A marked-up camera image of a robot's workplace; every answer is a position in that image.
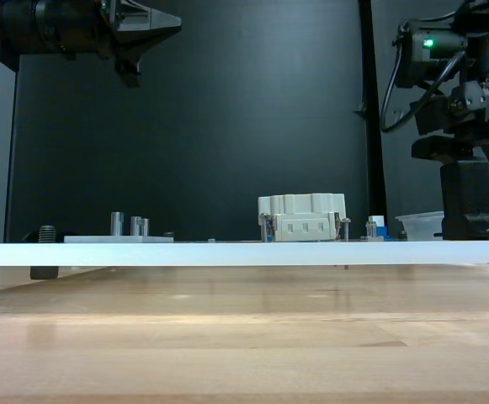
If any beige multi-pin connector housing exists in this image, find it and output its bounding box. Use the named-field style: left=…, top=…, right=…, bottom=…
left=257, top=192, right=348, bottom=243

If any black camera cable loop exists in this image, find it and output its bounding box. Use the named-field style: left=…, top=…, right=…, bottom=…
left=380, top=23, right=468, bottom=135

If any white task board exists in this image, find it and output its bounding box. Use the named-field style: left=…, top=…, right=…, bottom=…
left=0, top=241, right=489, bottom=268

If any black USB socket holder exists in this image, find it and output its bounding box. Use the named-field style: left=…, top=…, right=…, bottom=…
left=432, top=160, right=489, bottom=242

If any grey metal plate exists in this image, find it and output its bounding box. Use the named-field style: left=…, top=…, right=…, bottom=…
left=63, top=235, right=175, bottom=245

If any clear plastic tub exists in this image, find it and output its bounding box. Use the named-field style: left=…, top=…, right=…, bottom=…
left=394, top=209, right=489, bottom=242

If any black wall column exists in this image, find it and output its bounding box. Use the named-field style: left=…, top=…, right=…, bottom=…
left=352, top=0, right=387, bottom=239

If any blue white connector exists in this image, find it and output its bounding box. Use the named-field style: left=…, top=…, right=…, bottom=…
left=371, top=215, right=389, bottom=242

